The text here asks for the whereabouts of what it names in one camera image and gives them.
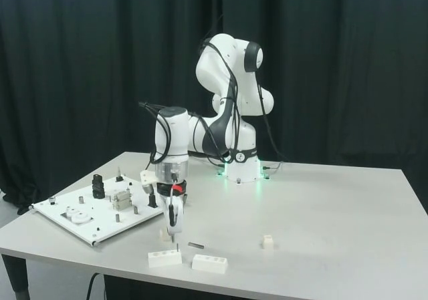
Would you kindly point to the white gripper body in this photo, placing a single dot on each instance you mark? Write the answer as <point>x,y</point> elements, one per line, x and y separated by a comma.
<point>179,220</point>

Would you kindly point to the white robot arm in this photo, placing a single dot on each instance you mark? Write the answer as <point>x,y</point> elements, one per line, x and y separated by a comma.
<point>245,136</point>

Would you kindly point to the dark metal square peg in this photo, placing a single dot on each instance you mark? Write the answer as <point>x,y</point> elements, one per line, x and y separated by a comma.
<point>195,245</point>

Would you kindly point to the long white peg holder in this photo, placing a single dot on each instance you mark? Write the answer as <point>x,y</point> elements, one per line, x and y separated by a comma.
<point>210,263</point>
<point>165,259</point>

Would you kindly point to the black rod with red tag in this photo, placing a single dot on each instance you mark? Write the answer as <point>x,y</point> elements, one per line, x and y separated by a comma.
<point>171,214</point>

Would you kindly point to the small white plug holder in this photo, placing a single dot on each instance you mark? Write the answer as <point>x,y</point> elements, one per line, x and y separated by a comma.
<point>163,236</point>
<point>267,241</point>

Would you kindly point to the black USB plug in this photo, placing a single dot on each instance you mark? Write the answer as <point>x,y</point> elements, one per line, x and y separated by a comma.
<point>152,201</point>

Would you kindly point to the white task board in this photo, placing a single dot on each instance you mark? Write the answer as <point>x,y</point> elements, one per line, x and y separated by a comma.
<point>103,223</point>

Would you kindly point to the black D-SUB plug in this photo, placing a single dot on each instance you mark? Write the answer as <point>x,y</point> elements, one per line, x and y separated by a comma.
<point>97,188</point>

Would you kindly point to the white large gear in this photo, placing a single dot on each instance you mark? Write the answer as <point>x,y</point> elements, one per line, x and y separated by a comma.
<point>81,218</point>

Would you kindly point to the white medium gear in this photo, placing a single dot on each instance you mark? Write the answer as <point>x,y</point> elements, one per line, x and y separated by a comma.
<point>74,212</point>

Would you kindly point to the white small gear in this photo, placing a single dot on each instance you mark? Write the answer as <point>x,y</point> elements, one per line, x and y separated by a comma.
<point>68,209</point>

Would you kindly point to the black table leg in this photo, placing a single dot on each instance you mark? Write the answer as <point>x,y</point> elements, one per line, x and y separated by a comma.
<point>15,276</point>

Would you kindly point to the black curtain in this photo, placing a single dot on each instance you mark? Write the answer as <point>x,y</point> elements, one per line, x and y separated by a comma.
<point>67,79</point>

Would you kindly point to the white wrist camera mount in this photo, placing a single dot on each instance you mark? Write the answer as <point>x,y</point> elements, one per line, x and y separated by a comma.
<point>147,176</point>

